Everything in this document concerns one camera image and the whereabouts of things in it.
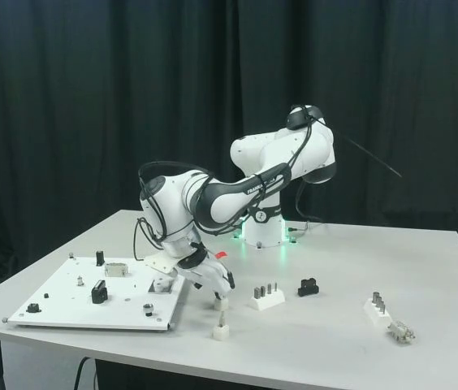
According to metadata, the black base cable grey connector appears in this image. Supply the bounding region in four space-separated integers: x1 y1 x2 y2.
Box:
283 219 327 237

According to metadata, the white task board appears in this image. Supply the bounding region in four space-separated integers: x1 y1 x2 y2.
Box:
5 252 187 333

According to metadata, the white waterproof plug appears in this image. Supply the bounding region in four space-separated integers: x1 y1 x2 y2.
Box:
387 319 417 339

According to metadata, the black curtain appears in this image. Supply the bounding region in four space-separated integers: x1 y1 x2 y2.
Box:
0 0 458 288

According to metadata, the thin black cable tie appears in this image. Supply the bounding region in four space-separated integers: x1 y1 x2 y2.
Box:
335 130 403 179

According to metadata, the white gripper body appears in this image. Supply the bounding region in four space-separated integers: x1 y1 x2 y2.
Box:
177 258 233 301

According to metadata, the black cable under table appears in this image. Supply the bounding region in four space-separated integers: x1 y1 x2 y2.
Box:
75 356 97 390

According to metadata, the black D-SUB plug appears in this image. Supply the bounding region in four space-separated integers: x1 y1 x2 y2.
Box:
296 277 320 298

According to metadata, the white peg holder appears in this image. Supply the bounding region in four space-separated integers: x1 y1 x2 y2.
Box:
364 298 392 327
248 288 287 312

